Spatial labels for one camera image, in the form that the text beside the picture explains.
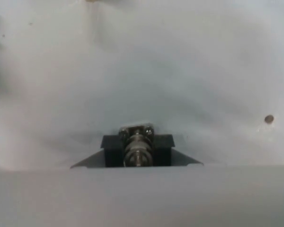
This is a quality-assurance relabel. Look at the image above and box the white task board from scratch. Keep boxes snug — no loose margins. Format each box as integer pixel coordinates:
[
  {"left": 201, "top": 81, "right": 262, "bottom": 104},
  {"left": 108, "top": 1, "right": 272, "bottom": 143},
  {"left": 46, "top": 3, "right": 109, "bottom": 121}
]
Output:
[{"left": 0, "top": 0, "right": 284, "bottom": 171}]

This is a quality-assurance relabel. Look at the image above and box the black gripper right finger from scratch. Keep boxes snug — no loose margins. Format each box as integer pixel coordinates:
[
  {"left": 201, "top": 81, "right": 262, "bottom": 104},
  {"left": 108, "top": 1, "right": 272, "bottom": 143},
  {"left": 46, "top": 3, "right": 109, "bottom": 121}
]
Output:
[{"left": 151, "top": 134, "right": 204, "bottom": 167}]

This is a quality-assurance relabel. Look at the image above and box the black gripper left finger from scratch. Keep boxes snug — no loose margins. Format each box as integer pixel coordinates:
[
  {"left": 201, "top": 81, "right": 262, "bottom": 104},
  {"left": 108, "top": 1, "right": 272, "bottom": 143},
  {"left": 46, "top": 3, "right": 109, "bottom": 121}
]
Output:
[{"left": 70, "top": 134, "right": 126, "bottom": 169}]

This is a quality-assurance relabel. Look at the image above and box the metal BNC plug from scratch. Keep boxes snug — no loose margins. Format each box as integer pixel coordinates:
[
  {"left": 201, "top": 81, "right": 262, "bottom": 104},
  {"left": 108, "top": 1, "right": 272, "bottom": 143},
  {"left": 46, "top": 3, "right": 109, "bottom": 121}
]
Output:
[{"left": 122, "top": 135, "right": 155, "bottom": 167}]

